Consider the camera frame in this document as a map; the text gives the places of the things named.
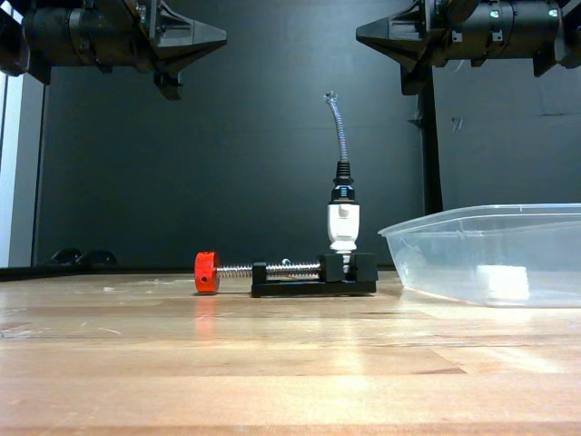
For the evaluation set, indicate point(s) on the small white block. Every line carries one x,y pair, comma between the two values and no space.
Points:
501,284

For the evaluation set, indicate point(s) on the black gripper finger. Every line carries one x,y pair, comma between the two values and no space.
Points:
404,53
181,32
181,55
399,27

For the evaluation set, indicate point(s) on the black table frame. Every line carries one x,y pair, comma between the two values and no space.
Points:
91,271

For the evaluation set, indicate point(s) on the clear plastic tub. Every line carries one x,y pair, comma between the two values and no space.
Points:
454,272

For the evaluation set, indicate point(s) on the black vise with red knob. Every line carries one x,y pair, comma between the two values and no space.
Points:
313,288

